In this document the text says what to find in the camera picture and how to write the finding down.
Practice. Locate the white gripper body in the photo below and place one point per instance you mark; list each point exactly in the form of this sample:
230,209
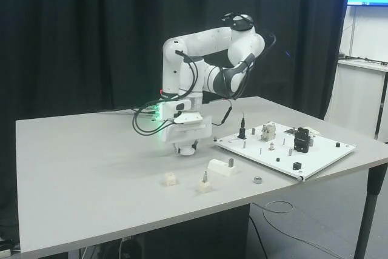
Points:
197,130

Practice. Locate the white large gear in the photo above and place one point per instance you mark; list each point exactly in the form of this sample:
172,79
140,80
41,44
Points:
187,152

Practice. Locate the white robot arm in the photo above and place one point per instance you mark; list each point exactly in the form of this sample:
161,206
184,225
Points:
197,39

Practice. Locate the flat white mounting plate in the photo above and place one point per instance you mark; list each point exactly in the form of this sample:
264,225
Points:
188,119

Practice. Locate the white wedge holder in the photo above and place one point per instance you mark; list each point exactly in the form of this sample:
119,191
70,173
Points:
218,166

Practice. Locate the white cube holder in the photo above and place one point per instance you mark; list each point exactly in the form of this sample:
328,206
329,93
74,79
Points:
169,180

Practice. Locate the metal round peg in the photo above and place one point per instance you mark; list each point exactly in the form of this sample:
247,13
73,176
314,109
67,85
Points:
204,177

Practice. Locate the metal USB plug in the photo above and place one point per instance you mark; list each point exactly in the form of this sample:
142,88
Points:
232,162

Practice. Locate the white peg holder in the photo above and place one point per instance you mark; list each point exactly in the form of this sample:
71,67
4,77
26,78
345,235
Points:
203,187

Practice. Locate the grey metal square peg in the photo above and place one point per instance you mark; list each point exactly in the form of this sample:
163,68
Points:
244,143

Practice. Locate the metal hex nut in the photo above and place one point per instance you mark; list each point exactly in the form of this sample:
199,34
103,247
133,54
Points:
257,180

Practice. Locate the beige connector block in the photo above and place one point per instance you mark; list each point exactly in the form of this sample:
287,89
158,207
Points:
269,133

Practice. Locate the metal BNC plug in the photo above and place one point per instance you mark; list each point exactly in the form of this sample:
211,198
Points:
271,146

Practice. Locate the black D-SUB plug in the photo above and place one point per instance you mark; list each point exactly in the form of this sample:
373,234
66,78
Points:
301,140

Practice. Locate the white sloped holder with holes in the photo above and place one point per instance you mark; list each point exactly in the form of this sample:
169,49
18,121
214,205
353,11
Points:
314,131

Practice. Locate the white task board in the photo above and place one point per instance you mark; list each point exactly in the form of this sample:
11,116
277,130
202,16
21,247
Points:
318,162

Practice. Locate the black curtain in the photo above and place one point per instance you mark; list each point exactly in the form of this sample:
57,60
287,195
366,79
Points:
75,43

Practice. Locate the white cabinet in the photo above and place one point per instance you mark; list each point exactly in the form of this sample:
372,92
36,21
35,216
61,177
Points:
357,95

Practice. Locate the black table leg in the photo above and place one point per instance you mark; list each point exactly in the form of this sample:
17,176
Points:
368,210

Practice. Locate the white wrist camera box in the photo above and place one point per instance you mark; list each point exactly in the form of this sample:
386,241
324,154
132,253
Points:
188,104

